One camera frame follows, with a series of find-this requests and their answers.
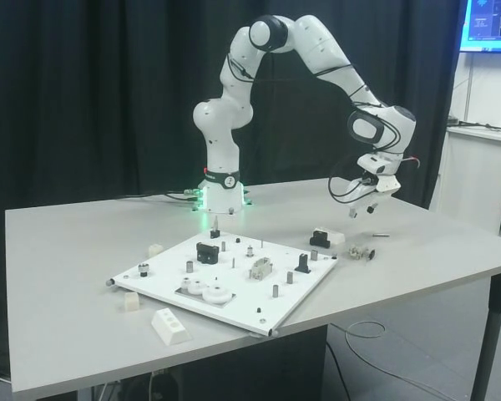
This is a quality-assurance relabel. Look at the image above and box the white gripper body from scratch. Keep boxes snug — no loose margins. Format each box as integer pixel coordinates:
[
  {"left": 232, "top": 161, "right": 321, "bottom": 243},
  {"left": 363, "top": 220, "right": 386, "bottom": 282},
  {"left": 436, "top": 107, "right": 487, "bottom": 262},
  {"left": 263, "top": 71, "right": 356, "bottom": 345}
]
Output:
[{"left": 343, "top": 178, "right": 382, "bottom": 209}]

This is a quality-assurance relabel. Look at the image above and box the white plug holder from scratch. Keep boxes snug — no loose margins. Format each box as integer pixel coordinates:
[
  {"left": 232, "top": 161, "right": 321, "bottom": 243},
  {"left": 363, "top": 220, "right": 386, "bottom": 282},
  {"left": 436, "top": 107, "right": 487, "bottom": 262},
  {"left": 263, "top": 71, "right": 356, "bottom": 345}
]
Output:
[{"left": 316, "top": 227, "right": 347, "bottom": 248}]

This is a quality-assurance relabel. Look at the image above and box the metal D-SUB plug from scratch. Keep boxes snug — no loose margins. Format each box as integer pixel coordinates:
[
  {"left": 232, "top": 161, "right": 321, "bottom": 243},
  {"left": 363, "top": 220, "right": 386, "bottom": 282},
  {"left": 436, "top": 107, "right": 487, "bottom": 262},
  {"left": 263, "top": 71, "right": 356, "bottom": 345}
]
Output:
[{"left": 347, "top": 245, "right": 377, "bottom": 262}]

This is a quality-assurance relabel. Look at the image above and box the white cabinet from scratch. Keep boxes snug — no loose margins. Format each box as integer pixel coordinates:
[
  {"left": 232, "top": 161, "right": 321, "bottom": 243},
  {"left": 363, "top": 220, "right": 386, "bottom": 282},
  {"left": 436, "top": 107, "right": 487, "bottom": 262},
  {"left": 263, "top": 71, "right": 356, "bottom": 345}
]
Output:
[{"left": 435, "top": 124, "right": 501, "bottom": 242}]

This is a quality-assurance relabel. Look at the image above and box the white task board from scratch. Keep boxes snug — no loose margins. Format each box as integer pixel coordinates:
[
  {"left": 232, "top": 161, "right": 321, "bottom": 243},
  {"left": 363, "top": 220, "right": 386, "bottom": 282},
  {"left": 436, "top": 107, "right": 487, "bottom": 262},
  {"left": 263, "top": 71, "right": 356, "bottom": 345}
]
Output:
[{"left": 104, "top": 231, "right": 340, "bottom": 338}]

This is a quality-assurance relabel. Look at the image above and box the black USB plug block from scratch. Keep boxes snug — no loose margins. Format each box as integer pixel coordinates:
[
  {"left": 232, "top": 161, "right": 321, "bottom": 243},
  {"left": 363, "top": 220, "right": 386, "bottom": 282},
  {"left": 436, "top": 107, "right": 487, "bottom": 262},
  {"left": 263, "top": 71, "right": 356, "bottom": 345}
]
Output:
[{"left": 195, "top": 241, "right": 220, "bottom": 266}]

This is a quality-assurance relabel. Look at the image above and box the white large gear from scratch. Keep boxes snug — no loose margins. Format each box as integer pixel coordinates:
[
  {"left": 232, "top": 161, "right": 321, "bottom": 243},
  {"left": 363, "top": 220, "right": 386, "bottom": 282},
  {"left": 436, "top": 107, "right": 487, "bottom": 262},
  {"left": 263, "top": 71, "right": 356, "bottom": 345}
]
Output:
[{"left": 201, "top": 283, "right": 231, "bottom": 305}]

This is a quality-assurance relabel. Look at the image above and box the black table leg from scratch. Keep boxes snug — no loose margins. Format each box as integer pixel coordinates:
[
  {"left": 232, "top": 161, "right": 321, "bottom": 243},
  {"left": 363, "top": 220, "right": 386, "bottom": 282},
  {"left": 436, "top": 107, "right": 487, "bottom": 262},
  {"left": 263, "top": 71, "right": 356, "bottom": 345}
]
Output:
[{"left": 470, "top": 273, "right": 501, "bottom": 401}]

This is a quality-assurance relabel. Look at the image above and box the black box under table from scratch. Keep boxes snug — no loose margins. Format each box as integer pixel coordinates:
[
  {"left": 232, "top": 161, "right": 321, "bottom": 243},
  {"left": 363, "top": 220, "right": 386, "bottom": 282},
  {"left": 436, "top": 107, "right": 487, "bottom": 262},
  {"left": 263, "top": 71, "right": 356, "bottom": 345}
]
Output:
[{"left": 166, "top": 323, "right": 330, "bottom": 401}]

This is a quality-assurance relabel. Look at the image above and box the white three-hole holder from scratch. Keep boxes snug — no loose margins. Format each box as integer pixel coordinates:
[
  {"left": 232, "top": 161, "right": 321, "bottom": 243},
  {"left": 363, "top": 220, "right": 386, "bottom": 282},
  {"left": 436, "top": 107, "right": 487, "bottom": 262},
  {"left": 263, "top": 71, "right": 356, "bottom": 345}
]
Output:
[{"left": 150, "top": 307, "right": 192, "bottom": 345}]

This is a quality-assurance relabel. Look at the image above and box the blue screen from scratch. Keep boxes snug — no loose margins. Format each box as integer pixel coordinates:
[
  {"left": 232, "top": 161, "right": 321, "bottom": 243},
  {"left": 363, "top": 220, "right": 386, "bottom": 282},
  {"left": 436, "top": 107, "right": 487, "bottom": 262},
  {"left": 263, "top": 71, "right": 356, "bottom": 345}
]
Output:
[{"left": 458, "top": 0, "right": 501, "bottom": 54}]

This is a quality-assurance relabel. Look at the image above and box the black curtain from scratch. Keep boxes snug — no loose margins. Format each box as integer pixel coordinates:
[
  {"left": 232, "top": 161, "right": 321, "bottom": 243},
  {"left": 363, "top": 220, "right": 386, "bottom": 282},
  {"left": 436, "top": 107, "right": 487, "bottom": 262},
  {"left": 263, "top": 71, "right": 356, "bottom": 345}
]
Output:
[{"left": 0, "top": 0, "right": 463, "bottom": 379}]

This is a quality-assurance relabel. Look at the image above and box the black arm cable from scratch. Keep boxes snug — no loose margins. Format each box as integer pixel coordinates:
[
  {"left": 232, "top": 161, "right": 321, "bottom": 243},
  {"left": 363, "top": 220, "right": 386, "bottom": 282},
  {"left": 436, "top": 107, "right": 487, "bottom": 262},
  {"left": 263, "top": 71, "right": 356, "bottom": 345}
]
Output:
[{"left": 226, "top": 53, "right": 407, "bottom": 206}]

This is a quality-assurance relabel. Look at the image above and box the grey floor cable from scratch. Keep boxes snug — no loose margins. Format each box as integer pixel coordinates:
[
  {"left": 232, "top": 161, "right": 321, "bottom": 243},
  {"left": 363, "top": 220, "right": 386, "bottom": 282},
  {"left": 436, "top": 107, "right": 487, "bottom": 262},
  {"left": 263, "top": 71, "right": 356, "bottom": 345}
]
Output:
[{"left": 343, "top": 320, "right": 501, "bottom": 401}]

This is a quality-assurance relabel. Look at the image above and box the black base cable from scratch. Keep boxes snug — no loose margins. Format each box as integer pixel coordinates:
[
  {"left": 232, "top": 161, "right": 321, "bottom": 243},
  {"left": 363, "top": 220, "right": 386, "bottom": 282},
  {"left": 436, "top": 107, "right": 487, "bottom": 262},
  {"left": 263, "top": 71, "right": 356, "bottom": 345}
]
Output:
[{"left": 120, "top": 190, "right": 202, "bottom": 202}]

